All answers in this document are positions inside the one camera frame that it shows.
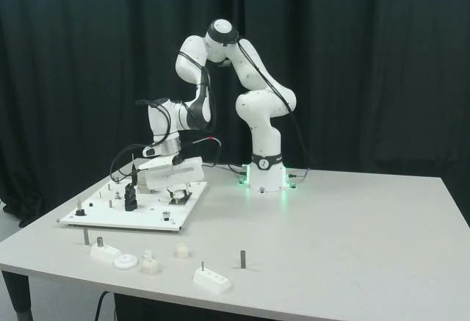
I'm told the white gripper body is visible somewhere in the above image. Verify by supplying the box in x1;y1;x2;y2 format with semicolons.
145;156;205;192

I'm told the white large gear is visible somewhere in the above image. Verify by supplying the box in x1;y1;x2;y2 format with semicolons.
113;253;140;272

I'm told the black D-SUB plug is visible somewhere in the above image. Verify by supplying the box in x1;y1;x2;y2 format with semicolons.
123;184;138;213

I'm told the white task board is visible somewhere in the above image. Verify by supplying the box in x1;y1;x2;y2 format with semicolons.
57;176;209;234

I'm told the small cream holder block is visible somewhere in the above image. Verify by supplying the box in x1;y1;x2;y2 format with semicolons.
141;257;159;275

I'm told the white peg holder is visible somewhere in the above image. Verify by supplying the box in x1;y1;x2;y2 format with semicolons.
90;243;123;264
192;267;233;295

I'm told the black curtain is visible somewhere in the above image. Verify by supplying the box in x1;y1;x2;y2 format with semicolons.
0;0;470;228

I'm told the black table leg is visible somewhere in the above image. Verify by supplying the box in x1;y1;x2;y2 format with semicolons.
1;270;32;321

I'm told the black cable at arm foot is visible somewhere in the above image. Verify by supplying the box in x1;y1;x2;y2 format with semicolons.
214;161;251;176

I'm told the black wrist loop cable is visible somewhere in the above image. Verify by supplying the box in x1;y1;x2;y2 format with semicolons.
111;143;148;184

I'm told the black forearm cable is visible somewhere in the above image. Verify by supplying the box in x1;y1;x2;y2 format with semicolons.
176;51;219;133

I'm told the black upper arm cable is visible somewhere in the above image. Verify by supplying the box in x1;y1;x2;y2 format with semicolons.
236;37;318;175

